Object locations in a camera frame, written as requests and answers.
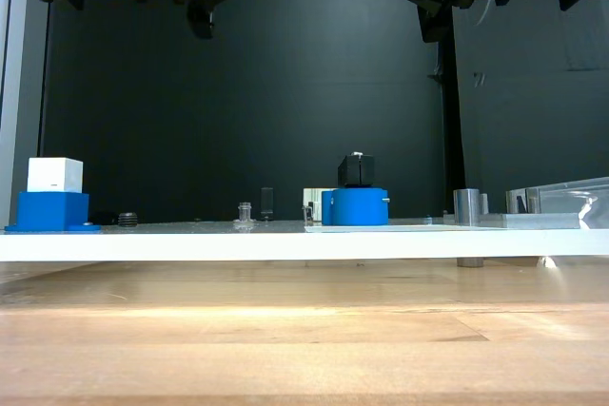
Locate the steel cylinder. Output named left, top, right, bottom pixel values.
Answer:
left=452, top=188, right=481, bottom=268

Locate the black silver connector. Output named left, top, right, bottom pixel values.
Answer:
left=337, top=151, right=375, bottom=188

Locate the dark translucent tube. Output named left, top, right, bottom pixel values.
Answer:
left=260, top=186, right=276, bottom=222

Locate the white cube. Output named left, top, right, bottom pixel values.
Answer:
left=27, top=156, right=85, bottom=193

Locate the beige multi-pin connector housing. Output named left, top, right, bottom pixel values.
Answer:
left=302, top=186, right=330, bottom=225

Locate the clear plastic tub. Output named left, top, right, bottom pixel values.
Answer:
left=504, top=176, right=609, bottom=270

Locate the grey aluminium block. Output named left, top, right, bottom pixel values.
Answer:
left=442, top=211, right=584, bottom=232

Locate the white task board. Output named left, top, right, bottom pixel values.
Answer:
left=0, top=220, right=609, bottom=263

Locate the black table frame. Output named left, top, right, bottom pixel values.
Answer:
left=430, top=39, right=470, bottom=215

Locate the blue round mount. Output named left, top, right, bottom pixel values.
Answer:
left=322, top=186, right=391, bottom=227

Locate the blue square mount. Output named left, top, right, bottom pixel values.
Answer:
left=4, top=190, right=102, bottom=234

